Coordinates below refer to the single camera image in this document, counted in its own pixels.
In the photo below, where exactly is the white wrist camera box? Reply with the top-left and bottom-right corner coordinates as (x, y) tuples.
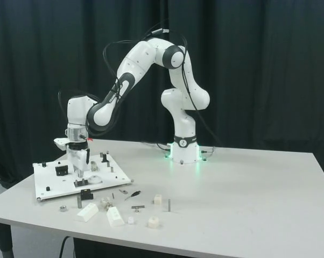
(53, 137), (72, 152)

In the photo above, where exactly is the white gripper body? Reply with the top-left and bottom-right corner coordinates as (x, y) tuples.
(66, 147), (88, 171)

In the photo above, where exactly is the white wedge peg holder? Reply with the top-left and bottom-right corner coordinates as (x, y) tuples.
(76, 203), (100, 223)
(105, 206), (125, 228)

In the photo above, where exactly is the white Ethernet plug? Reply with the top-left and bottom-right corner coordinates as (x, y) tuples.
(100, 197), (114, 211)

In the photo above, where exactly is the white round holder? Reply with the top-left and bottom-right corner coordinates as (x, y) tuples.
(147, 216), (160, 230)

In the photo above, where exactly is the black curtain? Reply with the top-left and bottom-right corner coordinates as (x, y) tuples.
(0, 0), (324, 189)

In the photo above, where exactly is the white task board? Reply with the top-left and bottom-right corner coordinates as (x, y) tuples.
(32, 151), (133, 201)

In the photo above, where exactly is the black D-SUB plug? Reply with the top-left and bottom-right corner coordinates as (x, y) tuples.
(80, 189), (94, 201)

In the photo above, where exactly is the black floor cable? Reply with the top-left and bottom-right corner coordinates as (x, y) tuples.
(60, 235), (77, 258)

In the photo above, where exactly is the dark table leg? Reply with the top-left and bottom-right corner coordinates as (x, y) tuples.
(0, 221), (14, 258)

